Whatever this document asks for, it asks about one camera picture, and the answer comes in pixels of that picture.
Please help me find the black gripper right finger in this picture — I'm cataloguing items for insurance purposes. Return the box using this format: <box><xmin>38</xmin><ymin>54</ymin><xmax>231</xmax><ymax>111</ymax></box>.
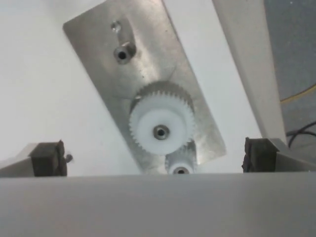
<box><xmin>241</xmin><ymin>137</ymin><xmax>316</xmax><ymax>173</ymax></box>

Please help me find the white small gear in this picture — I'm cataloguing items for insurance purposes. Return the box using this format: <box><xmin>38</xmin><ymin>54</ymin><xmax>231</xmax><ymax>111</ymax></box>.
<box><xmin>164</xmin><ymin>158</ymin><xmax>196</xmax><ymax>175</ymax></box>

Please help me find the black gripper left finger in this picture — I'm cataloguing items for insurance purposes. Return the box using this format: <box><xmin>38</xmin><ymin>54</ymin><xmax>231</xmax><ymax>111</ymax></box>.
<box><xmin>0</xmin><ymin>140</ymin><xmax>68</xmax><ymax>178</ymax></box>

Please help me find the black floor cable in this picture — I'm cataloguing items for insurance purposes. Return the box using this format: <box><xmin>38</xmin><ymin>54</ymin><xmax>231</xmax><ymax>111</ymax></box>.
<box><xmin>286</xmin><ymin>120</ymin><xmax>316</xmax><ymax>149</ymax></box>

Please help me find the white task board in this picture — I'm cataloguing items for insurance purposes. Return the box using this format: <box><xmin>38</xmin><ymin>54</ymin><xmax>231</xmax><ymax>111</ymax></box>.
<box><xmin>0</xmin><ymin>0</ymin><xmax>264</xmax><ymax>177</ymax></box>

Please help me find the white medium gear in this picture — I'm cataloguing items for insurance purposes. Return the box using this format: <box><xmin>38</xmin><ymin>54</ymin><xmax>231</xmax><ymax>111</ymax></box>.
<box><xmin>128</xmin><ymin>93</ymin><xmax>197</xmax><ymax>156</ymax></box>

